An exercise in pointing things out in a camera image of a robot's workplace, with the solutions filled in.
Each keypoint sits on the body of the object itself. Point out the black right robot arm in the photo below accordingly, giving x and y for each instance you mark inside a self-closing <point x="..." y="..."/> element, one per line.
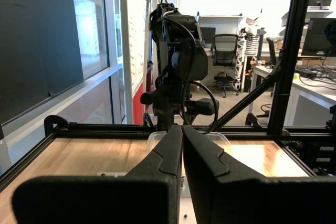
<point x="183" y="51"/>

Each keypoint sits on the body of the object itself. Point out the green tape roll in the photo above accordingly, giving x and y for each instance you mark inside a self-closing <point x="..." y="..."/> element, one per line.
<point x="296" y="75"/>

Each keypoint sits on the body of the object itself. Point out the whiteboard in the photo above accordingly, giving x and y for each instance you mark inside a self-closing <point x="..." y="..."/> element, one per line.
<point x="136" y="37"/>

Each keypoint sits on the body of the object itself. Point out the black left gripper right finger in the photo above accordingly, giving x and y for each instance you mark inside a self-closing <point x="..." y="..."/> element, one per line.
<point x="249" y="200"/>

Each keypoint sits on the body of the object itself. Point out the clear plastic tub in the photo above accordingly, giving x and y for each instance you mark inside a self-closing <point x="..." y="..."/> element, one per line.
<point x="155" y="140"/>

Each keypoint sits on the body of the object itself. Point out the large black monitor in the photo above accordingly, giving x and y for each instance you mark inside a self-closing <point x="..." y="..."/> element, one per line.
<point x="317" y="37"/>

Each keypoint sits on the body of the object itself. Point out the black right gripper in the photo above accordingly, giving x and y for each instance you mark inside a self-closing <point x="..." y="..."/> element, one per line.
<point x="206" y="106"/>

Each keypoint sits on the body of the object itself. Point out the black aluminium frame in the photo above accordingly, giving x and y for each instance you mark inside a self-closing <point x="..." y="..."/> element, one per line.
<point x="288" y="51"/>

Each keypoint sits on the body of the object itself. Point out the small dark monitor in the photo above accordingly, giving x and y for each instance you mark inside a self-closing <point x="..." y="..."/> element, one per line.
<point x="208" y="35"/>

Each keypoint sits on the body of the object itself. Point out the white desk hutch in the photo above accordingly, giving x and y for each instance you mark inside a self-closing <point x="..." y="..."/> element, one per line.
<point x="223" y="22"/>

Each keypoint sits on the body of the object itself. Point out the black controller box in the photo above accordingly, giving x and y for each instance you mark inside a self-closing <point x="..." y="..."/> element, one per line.
<point x="323" y="153"/>

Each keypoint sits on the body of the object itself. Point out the red panel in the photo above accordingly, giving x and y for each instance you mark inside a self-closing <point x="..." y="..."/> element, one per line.
<point x="137" y="103"/>

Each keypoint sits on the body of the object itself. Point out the black office chair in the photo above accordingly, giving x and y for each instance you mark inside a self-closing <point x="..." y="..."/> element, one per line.
<point x="225" y="48"/>

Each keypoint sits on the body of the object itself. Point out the white lattice stand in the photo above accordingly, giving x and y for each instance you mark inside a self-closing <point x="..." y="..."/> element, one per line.
<point x="241" y="61"/>

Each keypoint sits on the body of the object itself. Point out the white work table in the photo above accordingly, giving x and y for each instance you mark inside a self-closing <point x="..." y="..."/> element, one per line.
<point x="309" y="87"/>

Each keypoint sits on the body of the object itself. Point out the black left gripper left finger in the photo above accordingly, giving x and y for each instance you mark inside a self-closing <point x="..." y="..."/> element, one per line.
<point x="105" y="200"/>

